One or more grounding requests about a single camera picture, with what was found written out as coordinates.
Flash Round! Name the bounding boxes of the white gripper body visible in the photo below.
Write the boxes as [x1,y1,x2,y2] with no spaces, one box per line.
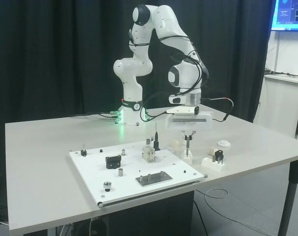
[165,112,213,131]

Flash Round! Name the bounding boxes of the white round peg holder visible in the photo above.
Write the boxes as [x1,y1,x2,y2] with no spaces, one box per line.
[201,157,227,174]

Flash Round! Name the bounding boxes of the white task board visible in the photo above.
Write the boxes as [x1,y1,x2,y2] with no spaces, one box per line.
[68,139,209,207]

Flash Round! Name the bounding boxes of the grey floor cable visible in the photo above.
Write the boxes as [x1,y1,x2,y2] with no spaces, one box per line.
[204,188,240,236]

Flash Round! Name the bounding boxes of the black curtain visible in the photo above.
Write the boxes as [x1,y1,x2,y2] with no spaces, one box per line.
[0,0,279,214]

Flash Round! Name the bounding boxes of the black floor cable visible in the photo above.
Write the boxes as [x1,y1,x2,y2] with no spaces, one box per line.
[193,200,208,236]

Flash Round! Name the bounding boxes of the dark grey table leg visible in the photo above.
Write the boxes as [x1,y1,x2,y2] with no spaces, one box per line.
[278,157,298,236]

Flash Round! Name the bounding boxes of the thin black rod on wire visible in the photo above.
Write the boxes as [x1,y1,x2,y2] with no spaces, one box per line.
[200,97,235,122]

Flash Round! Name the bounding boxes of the white large gear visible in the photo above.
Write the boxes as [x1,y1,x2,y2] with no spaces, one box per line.
[217,139,232,149]

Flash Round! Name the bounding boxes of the black base cables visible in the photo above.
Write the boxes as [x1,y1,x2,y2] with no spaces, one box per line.
[75,112,121,123]

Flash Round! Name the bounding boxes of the black waterproof plug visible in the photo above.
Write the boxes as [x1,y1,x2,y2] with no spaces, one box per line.
[152,122,161,151]

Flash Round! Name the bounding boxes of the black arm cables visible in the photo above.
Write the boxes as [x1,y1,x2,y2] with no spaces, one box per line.
[128,29,210,123]

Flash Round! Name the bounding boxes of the white cabinet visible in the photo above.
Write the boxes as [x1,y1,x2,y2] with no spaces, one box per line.
[257,72,298,142]

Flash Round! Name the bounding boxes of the white square peg holder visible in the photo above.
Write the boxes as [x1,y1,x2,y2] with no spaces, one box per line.
[180,147,194,165]

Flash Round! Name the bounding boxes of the blue screen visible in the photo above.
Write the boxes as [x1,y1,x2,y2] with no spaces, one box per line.
[271,0,298,32]

